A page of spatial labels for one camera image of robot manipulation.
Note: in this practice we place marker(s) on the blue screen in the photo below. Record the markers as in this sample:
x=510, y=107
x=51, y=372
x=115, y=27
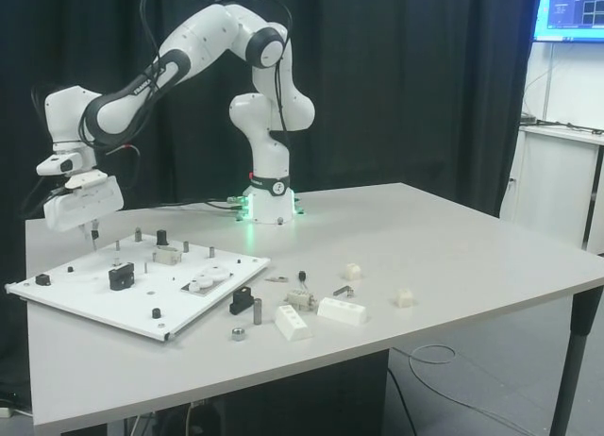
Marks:
x=571, y=11

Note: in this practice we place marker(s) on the thick metal round peg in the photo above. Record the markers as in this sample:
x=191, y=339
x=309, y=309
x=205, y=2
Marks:
x=258, y=312

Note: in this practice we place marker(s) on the white task board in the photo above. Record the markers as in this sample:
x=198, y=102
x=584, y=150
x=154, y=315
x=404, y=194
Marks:
x=94, y=299

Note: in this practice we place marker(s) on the white large gear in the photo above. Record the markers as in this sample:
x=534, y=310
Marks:
x=218, y=274

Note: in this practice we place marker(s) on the black curtain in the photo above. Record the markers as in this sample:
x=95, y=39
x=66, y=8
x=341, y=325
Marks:
x=401, y=87

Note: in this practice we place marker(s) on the white power strip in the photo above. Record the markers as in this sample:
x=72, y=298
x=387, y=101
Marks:
x=5, y=412

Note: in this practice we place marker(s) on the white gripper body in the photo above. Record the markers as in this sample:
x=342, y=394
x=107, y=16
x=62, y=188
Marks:
x=85, y=202

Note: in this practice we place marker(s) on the white peg holder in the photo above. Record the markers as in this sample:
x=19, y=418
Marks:
x=292, y=323
x=343, y=310

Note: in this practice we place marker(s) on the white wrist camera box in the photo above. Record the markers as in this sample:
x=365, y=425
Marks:
x=59, y=164

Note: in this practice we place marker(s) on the white cabinet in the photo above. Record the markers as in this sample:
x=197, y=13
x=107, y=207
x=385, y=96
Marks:
x=552, y=186

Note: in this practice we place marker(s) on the black table leg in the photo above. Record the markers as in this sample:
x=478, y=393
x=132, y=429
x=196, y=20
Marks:
x=575, y=351

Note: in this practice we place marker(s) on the small white plug holder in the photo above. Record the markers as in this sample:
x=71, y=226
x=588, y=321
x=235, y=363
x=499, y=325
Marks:
x=405, y=297
x=353, y=271

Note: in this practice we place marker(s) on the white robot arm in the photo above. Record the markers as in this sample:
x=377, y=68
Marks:
x=203, y=39

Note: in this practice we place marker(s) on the white medium gear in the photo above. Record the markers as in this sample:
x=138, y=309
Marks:
x=202, y=282

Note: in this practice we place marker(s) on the beige waterproof plug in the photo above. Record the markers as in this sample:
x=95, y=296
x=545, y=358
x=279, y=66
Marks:
x=298, y=298

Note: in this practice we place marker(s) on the metal Ethernet plug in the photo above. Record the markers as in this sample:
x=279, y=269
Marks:
x=344, y=292

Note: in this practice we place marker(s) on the metal USB plug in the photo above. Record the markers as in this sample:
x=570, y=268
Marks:
x=276, y=279

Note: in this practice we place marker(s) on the metal bolt nut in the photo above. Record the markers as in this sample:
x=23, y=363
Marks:
x=236, y=334

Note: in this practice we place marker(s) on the black D-SUB plug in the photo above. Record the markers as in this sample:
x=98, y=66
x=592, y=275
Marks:
x=240, y=302

